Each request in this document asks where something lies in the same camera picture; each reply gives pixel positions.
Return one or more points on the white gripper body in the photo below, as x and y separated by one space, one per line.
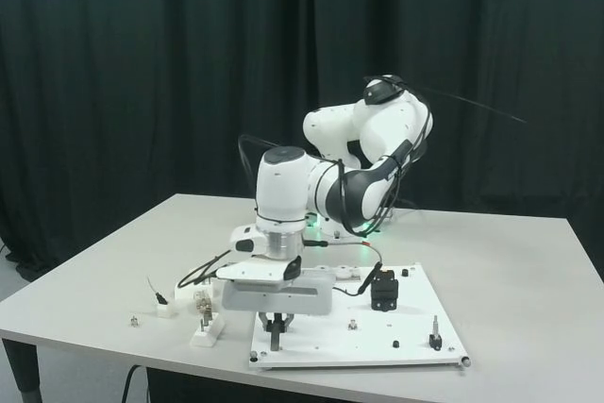
273 299

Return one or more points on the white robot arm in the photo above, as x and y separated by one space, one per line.
377 129

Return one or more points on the medium metal square peg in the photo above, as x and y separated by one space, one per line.
207 319

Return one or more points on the white square peg holder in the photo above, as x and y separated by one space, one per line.
207 334

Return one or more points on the flat white mounting plate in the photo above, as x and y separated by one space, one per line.
255 270

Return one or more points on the white task board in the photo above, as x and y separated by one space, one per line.
330 341

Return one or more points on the white small gear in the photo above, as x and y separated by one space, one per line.
323 267

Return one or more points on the white medium gear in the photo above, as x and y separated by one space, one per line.
343 268

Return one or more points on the small white plug holder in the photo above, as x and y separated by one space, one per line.
166 312

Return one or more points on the black D-SUB plug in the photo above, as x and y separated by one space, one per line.
384 290

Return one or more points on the black under-table cabinet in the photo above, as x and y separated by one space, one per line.
189 389

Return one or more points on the dark table leg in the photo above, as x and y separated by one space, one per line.
21 374

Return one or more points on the black curtain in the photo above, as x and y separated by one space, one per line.
141 68

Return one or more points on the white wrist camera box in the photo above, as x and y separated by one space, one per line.
247 239

